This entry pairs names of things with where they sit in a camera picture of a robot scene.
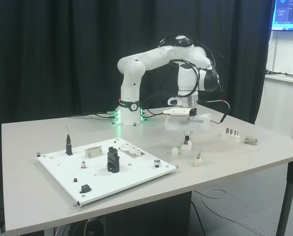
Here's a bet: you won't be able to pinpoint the white task board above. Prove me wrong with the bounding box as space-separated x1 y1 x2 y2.
36 137 179 208

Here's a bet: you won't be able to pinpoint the blue screen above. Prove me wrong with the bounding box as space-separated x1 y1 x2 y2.
271 0 293 31

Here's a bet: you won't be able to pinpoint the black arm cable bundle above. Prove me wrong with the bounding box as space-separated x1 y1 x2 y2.
158 35 224 99

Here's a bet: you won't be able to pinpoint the thin black rod on wire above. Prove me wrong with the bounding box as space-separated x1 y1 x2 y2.
197 99 230 124

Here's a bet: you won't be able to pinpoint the white cabinet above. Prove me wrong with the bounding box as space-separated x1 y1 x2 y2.
255 72 293 143

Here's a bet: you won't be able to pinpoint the black curtains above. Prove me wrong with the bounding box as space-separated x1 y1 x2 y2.
0 0 277 214

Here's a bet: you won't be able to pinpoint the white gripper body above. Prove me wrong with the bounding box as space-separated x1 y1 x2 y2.
164 113 212 131

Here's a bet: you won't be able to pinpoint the black waterproof plug with cable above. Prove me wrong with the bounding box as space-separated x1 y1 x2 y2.
65 124 74 156

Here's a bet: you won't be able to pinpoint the black box under table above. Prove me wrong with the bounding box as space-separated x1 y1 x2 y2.
97 191 194 236

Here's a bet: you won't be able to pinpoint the white peg holder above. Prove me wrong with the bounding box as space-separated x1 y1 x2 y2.
221 131 241 141

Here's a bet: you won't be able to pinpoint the black base cables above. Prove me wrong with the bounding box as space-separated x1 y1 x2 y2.
69 94 178 121

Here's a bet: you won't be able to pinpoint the grey floor cable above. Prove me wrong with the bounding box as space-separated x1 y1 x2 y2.
192 188 288 236

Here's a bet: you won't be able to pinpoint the black cable on cabinet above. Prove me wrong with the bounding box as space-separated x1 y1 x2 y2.
265 70 293 80

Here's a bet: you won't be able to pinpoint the black table leg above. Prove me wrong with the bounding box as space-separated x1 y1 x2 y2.
276 161 293 236

